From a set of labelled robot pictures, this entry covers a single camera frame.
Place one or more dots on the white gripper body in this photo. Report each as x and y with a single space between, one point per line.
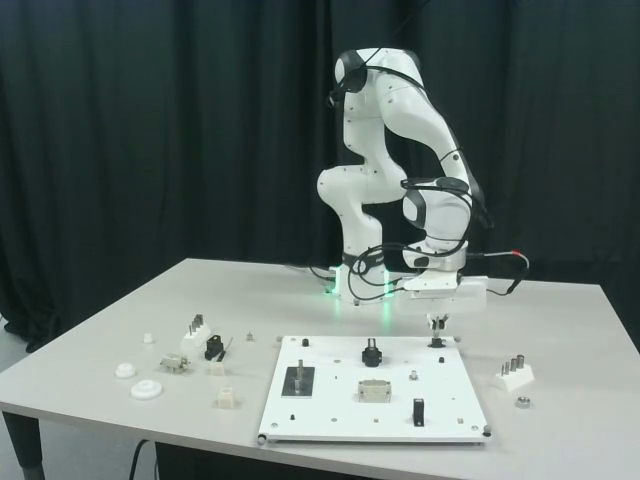
450 299

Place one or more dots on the large metal round peg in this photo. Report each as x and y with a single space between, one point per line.
521 362

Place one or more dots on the white round peg holder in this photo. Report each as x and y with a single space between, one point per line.
512 381

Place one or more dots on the metal BNC plug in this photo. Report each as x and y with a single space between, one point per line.
523 402

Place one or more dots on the white task board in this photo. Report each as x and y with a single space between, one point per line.
350 410

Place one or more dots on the small metal bolt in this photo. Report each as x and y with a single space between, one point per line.
250 336

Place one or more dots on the black under-table panel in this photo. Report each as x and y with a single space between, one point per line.
300 467

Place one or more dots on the black D-SUB plug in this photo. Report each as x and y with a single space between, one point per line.
214 347

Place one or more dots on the white plug holder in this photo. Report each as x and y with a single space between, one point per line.
227 400
216 370

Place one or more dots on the large metal square peg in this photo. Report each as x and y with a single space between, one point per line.
196 322

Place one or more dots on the white square peg holder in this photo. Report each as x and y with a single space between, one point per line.
192 342

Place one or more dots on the grey waterproof plug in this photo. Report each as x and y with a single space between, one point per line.
175 363

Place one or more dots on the white large gear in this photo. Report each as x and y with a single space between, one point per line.
145 390

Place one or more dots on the white medium gear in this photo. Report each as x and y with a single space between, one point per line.
125 371

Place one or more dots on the black curtain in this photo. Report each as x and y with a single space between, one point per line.
150 125

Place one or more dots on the black table leg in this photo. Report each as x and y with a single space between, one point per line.
22 445

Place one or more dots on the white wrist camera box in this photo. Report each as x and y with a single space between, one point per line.
416 258

